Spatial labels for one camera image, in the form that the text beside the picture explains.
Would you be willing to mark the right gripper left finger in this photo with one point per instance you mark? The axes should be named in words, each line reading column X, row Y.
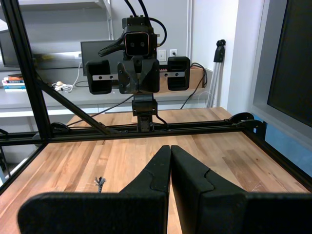
column 97, row 212

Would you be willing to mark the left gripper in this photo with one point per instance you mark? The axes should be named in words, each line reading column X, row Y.
column 98, row 67

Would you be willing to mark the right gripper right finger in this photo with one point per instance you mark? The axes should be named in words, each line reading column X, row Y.
column 231, row 212

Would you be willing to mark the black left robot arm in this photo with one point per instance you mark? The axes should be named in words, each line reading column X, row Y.
column 145, row 104

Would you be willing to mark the dark computer monitor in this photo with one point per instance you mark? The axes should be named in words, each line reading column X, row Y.
column 7, row 54
column 97, row 56

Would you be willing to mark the long grey desk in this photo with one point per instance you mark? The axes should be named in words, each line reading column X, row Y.
column 80, row 98

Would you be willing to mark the aluminium stand with black head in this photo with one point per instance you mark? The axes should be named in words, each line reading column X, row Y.
column 219, row 52

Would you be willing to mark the stack of books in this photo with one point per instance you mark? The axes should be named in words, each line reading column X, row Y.
column 13, row 86

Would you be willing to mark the white wall outlet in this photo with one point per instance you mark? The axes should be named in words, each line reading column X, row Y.
column 173, row 52
column 161, row 54

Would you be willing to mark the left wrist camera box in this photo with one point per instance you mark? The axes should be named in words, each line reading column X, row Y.
column 136, row 44

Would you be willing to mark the white wall shelf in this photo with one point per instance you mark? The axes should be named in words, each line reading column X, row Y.
column 61, row 3

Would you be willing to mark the black aluminium frame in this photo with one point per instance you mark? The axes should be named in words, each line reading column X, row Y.
column 26, row 61

